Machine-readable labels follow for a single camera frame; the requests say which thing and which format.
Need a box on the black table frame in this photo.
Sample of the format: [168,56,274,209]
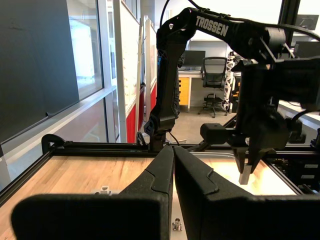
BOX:
[0,133,320,201]

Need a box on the white partition panel red base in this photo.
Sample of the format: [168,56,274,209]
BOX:
[144,15,159,121]
[112,0,145,144]

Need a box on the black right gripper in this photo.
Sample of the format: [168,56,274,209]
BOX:
[200,99,292,174]

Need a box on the black office chair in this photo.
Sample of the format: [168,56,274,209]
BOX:
[198,56,230,119]

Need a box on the white desk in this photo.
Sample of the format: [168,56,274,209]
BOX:
[177,69,204,110]

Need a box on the yellow drawer cabinet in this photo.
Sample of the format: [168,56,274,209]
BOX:
[178,77,191,106]

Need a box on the black monitor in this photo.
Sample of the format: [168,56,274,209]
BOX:
[296,14,320,29]
[183,50,206,72]
[293,41,320,59]

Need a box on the white lattice structure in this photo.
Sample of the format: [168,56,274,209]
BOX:
[223,56,242,112]

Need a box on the grey window sill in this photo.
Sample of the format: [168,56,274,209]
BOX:
[0,86,118,163]

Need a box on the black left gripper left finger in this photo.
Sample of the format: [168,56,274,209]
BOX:
[11,145,175,240]

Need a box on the grey steel square bar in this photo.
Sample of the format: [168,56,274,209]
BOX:
[238,163,253,186]

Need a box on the small metal post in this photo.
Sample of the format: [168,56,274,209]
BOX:
[172,217,183,231]

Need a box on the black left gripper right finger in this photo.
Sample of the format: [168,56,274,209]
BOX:
[174,146,320,240]

